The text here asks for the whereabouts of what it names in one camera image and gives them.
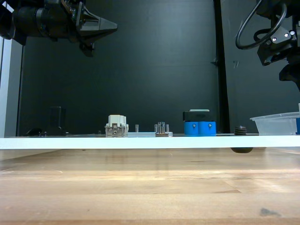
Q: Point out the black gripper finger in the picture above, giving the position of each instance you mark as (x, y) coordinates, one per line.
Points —
(93, 36)
(93, 23)

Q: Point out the clear plastic tub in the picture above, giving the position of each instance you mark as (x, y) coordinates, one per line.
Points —
(274, 125)

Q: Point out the black threaded bolt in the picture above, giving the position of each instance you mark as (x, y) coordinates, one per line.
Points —
(241, 131)

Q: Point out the grey connector housing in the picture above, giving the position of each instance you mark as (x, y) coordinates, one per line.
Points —
(116, 127)

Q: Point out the blue and black connector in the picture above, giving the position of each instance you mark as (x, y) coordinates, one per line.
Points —
(199, 127)

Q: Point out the silver metal clip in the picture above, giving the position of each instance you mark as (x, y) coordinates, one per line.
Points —
(161, 130)

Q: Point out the white board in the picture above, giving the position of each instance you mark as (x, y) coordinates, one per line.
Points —
(140, 143)

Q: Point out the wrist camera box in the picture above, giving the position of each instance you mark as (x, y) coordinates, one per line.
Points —
(269, 55)

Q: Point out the black metal frame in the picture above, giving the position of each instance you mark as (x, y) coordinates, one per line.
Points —
(221, 70)

